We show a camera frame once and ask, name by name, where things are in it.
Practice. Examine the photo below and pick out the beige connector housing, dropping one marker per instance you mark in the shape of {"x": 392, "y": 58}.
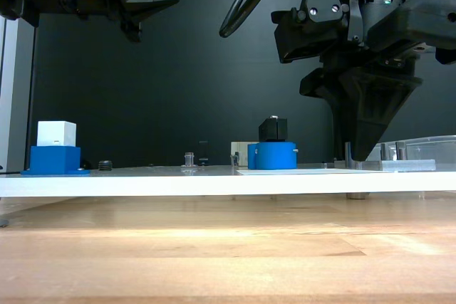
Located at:
{"x": 242, "y": 149}

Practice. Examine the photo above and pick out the small black knurled knob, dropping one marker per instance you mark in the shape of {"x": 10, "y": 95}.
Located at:
{"x": 105, "y": 165}

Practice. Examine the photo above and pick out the small blue square mount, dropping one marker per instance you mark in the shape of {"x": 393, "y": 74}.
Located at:
{"x": 53, "y": 159}

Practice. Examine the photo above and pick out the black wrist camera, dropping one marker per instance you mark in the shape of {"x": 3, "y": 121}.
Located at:
{"x": 306, "y": 40}

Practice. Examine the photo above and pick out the small grey metal post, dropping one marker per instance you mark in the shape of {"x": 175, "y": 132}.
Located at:
{"x": 234, "y": 161}

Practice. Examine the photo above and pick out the clear plastic tub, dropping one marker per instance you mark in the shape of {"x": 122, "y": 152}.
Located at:
{"x": 438, "y": 147}

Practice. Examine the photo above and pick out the white board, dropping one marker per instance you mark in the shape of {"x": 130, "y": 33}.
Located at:
{"x": 142, "y": 184}

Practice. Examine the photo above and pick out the blue round mount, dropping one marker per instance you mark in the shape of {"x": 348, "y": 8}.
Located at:
{"x": 276, "y": 156}

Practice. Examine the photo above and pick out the grey aluminium block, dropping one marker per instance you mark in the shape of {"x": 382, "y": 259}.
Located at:
{"x": 409, "y": 165}

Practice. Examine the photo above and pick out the thin grey metal peg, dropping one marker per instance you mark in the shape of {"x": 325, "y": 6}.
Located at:
{"x": 383, "y": 151}

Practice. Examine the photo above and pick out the white cube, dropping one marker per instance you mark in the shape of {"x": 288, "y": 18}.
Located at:
{"x": 55, "y": 133}

